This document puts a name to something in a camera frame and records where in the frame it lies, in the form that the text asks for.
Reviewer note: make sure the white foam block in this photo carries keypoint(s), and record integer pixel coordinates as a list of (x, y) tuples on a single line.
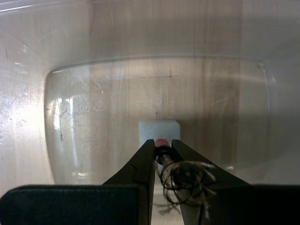
[(159, 129)]

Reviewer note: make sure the clear plastic tub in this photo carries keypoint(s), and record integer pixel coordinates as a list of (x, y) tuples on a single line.
[(70, 93)]

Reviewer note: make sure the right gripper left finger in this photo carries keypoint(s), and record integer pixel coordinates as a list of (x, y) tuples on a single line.
[(131, 178)]

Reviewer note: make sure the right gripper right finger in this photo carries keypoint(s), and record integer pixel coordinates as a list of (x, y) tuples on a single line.
[(234, 201)]

